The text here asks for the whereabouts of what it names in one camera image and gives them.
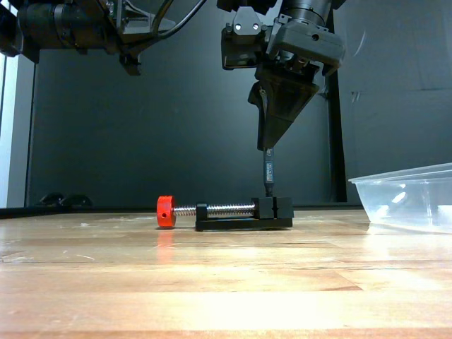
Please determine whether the black metal frame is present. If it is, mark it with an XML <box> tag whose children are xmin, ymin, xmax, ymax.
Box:
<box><xmin>0</xmin><ymin>203</ymin><xmax>368</xmax><ymax>220</ymax></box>

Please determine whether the clear plastic container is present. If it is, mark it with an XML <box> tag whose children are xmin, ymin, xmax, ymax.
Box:
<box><xmin>347</xmin><ymin>162</ymin><xmax>452</xmax><ymax>234</ymax></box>

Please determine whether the black mini vise clamp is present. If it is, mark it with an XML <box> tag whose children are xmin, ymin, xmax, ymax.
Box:
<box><xmin>172</xmin><ymin>196</ymin><xmax>295</xmax><ymax>232</ymax></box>

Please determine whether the orange vise knob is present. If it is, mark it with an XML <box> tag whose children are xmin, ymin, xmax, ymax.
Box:
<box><xmin>156</xmin><ymin>195</ymin><xmax>177</xmax><ymax>230</ymax></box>

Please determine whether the black curved frame bracket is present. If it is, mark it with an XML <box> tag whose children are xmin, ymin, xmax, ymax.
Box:
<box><xmin>40</xmin><ymin>192</ymin><xmax>66</xmax><ymax>208</ymax></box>
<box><xmin>65</xmin><ymin>194</ymin><xmax>95</xmax><ymax>208</ymax></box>

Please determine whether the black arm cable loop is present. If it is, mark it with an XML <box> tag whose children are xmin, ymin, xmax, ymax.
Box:
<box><xmin>151</xmin><ymin>0</ymin><xmax>210</xmax><ymax>38</ymax></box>

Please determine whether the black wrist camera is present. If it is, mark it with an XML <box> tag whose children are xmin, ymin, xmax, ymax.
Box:
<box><xmin>221</xmin><ymin>6</ymin><xmax>268</xmax><ymax>71</ymax></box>

